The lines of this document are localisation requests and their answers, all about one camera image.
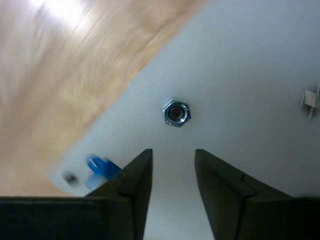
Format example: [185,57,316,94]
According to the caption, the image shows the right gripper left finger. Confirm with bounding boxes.
[86,148,154,240]

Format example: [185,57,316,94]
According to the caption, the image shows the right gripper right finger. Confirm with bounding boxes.
[195,148,295,240]

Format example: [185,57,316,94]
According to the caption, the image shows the silver M12 hex nut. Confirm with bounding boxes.
[160,96,193,129]

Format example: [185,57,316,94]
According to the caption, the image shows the blue holder with white socket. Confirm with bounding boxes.
[82,152,123,192]

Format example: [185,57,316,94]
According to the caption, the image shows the small black corner screw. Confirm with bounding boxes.
[62,169,79,185]

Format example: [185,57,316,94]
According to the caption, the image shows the silver cylindrical connector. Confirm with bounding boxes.
[300,85,320,121]

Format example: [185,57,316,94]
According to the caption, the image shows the white board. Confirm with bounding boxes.
[46,0,320,240]

